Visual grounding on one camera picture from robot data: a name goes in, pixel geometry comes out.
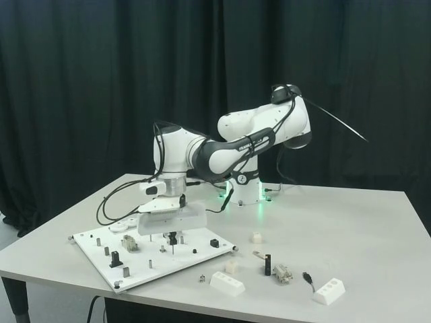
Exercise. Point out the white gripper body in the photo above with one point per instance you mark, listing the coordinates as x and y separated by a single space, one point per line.
171 222

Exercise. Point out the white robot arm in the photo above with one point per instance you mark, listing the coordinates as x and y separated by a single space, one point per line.
219 158

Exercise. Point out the metal square peg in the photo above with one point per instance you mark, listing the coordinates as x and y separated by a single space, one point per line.
126 272

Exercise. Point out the white peg holder with holes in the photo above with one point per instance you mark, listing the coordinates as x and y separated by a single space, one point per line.
330 291
227 284

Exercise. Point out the flat white mounting plate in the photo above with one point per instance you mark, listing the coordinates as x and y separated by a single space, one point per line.
158 206

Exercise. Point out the white small gear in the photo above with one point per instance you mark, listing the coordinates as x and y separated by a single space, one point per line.
130 221

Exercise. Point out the white task board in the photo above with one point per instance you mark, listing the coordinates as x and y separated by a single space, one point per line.
141 269

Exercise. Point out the small metal bolt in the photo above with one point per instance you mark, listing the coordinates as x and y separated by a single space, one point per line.
202 278

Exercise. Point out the white large gear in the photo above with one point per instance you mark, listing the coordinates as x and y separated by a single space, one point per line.
116 227

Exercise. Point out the small white cube holder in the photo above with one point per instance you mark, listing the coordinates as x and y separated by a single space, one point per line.
256 237
231 266

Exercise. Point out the black upright plug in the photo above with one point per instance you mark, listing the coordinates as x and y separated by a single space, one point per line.
267 266

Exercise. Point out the grey D-SUB plug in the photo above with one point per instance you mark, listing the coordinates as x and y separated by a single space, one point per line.
283 274

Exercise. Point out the black curtains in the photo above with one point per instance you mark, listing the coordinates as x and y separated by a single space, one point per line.
101 84

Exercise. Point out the black table leg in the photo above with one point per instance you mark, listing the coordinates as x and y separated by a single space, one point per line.
15 299

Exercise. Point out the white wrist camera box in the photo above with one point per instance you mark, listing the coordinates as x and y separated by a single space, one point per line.
153 189

